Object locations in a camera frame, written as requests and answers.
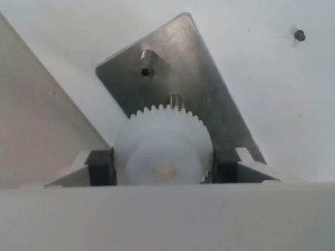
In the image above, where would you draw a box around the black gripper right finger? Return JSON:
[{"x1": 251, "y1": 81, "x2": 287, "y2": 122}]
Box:
[{"x1": 210, "y1": 146, "x2": 280, "y2": 184}]

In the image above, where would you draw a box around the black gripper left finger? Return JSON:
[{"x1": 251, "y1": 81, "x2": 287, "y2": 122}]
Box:
[{"x1": 43, "y1": 147, "x2": 118, "y2": 188}]

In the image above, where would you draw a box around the white medium gear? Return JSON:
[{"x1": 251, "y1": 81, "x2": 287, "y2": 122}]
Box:
[{"x1": 114, "y1": 104, "x2": 213, "y2": 186}]

